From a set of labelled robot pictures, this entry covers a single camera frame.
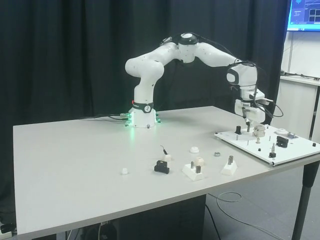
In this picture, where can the small metal BNC plug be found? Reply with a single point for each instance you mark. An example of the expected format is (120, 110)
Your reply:
(257, 141)

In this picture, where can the metal waterproof plug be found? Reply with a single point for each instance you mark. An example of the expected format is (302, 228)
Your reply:
(272, 148)

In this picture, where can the thin metal square peg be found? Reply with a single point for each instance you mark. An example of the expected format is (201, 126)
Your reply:
(191, 165)

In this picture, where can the white medium gear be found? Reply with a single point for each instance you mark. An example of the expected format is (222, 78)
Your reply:
(194, 149)

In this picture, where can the white square peg holder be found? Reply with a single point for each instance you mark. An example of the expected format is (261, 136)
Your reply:
(192, 175)

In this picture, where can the black Ethernet plug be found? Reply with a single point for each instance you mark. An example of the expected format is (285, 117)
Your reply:
(165, 151)

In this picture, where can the black USB plug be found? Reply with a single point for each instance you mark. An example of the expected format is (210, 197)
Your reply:
(238, 129)

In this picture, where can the white task board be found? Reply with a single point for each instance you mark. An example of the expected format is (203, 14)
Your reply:
(290, 151)

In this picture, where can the white Ethernet plug holder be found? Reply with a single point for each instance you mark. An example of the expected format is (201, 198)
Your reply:
(167, 157)

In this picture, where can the thin metal round peg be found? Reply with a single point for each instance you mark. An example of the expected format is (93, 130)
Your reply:
(229, 161)

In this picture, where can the black curtain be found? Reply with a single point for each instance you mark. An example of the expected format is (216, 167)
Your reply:
(75, 50)

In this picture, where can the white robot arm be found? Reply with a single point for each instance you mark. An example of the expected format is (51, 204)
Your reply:
(145, 87)

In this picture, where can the thick metal round peg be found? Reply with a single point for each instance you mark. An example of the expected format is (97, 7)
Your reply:
(231, 159)

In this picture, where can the white cabinet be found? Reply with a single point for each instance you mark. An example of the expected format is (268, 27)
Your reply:
(295, 100)

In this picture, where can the blue screen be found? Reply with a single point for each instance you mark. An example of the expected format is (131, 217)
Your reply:
(303, 15)

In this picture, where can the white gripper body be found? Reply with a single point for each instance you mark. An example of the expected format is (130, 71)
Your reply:
(257, 116)

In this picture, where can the metal hex bolt nut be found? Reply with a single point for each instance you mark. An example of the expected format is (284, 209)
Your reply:
(217, 154)

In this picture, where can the white round peg holder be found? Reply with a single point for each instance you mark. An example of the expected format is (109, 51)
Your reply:
(228, 170)

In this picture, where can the thick dark square peg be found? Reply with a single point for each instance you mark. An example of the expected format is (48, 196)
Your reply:
(197, 170)

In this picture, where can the black D-SUB plug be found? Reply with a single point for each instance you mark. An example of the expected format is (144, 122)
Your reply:
(162, 167)

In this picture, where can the white small gear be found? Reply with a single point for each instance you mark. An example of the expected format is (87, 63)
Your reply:
(124, 171)

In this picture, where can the black table leg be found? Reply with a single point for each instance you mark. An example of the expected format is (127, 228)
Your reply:
(303, 200)

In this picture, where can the beige cube plug holder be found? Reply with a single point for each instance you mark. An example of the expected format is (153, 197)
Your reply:
(200, 162)

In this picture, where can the small white sensor box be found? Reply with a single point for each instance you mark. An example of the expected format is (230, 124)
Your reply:
(258, 93)

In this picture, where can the white large gear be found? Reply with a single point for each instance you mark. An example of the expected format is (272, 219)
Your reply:
(282, 131)

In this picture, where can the grey multi-pin connector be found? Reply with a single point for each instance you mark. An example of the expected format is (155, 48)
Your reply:
(258, 131)

